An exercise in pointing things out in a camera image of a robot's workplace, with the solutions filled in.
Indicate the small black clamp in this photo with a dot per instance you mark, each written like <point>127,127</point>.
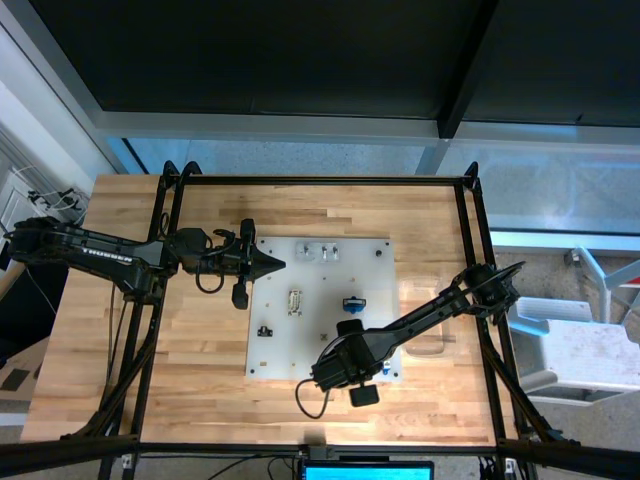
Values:
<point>265,331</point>

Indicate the black aluminium frame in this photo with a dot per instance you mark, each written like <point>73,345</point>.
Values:
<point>320,181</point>

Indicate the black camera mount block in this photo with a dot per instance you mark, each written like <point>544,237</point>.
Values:
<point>320,452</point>

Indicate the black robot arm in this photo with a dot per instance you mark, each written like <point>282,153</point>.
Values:
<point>100,252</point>
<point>430,310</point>

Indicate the white board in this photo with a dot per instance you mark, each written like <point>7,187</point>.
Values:
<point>280,350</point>

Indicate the white metal chair frame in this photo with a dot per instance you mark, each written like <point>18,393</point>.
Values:
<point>595,272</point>

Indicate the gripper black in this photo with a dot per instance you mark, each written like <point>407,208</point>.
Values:
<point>350,370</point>
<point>230,261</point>

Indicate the grey rectangular connector housing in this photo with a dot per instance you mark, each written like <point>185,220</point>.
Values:
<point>296,302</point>

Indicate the brown cardboard box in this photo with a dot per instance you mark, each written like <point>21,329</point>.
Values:
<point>30,360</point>

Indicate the laptop screen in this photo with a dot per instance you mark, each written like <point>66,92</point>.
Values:
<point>367,472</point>

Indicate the white plastic step stool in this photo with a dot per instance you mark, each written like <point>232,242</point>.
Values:
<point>585,350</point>

